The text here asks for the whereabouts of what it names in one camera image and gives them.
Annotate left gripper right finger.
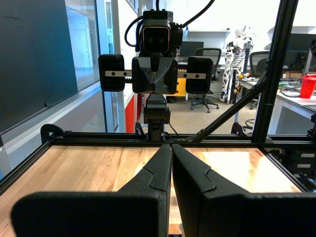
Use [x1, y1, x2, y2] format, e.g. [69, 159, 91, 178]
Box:
[172, 144, 316, 237]

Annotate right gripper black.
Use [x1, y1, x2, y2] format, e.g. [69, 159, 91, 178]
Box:
[98, 51, 214, 95]

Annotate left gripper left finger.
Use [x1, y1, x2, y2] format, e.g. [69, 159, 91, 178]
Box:
[11, 144, 172, 237]

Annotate yellow drawer cabinet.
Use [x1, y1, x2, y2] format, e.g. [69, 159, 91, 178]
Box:
[166, 78, 187, 97]

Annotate black computer monitor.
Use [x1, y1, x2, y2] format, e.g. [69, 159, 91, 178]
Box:
[179, 41, 204, 58]
[283, 33, 316, 72]

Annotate black office chair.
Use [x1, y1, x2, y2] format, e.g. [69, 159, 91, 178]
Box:
[190, 48, 222, 114]
[249, 51, 270, 110]

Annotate black controller box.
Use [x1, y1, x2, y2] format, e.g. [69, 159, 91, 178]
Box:
[269, 147, 316, 191]

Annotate white humanoid robot figure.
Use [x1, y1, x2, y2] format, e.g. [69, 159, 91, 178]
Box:
[221, 24, 256, 102]

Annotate white desk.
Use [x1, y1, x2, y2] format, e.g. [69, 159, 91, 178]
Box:
[268, 81, 316, 135]

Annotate red plastic cup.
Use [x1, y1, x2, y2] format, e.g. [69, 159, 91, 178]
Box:
[300, 75, 316, 99]

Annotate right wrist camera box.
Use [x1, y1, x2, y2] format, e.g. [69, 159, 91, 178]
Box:
[141, 18, 173, 53]

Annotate black aluminium frame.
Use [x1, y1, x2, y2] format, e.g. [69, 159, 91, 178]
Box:
[0, 0, 316, 196]

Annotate black corner bracket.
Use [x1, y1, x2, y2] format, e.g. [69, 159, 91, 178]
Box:
[40, 123, 65, 144]
[231, 122, 245, 136]

